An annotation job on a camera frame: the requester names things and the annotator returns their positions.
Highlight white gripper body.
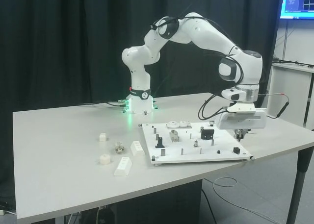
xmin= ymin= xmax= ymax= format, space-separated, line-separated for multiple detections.
xmin=217 ymin=107 xmax=267 ymax=130

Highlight black D-SUB plug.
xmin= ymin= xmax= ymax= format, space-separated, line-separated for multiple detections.
xmin=200 ymin=128 xmax=215 ymax=140

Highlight white task board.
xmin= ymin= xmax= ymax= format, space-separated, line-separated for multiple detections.
xmin=137 ymin=122 xmax=255 ymax=166

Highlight white cabinet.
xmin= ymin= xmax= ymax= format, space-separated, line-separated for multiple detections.
xmin=265 ymin=61 xmax=314 ymax=132

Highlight dark table leg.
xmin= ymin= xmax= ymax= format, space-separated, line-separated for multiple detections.
xmin=286 ymin=148 xmax=308 ymax=224

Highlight white block holder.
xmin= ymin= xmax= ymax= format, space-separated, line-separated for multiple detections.
xmin=113 ymin=156 xmax=132 ymax=177
xmin=130 ymin=141 xmax=144 ymax=157

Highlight black box under table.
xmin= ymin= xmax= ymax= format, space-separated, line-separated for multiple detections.
xmin=63 ymin=179 xmax=205 ymax=224

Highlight blue screen monitor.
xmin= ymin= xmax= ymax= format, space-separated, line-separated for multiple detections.
xmin=279 ymin=0 xmax=314 ymax=20

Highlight black curtain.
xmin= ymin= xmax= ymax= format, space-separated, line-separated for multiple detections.
xmin=0 ymin=0 xmax=287 ymax=210

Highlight thin black rod on wire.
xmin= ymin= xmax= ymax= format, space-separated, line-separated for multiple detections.
xmin=257 ymin=92 xmax=291 ymax=119

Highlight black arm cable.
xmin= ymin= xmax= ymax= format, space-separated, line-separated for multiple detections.
xmin=150 ymin=14 xmax=261 ymax=120

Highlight grey floor cable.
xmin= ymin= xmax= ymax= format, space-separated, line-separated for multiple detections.
xmin=212 ymin=176 xmax=314 ymax=222

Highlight black bracket socket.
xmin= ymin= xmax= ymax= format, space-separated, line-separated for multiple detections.
xmin=154 ymin=134 xmax=164 ymax=149

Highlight black base cables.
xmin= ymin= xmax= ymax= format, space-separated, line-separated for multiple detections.
xmin=84 ymin=100 xmax=130 ymax=108

